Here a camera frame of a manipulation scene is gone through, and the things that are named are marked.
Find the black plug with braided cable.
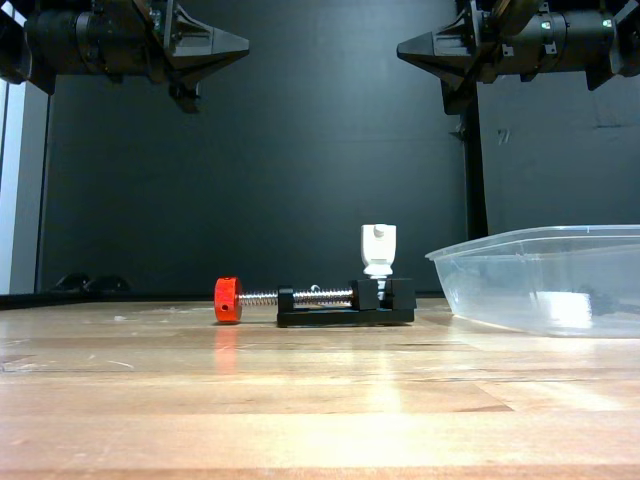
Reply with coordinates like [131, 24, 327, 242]
[579, 284, 640, 316]

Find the white power receptacle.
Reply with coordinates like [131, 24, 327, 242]
[359, 223, 399, 301]

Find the clear plastic tub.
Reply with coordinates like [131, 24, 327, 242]
[423, 224, 640, 340]

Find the black vise with red knob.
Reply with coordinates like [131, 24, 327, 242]
[213, 276, 417, 330]

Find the black frame post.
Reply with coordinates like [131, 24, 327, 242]
[451, 99, 490, 242]

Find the black corner bracket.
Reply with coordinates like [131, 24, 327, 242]
[56, 273, 91, 294]
[85, 274, 130, 294]

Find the black frame rail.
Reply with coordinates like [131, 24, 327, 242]
[0, 289, 449, 311]

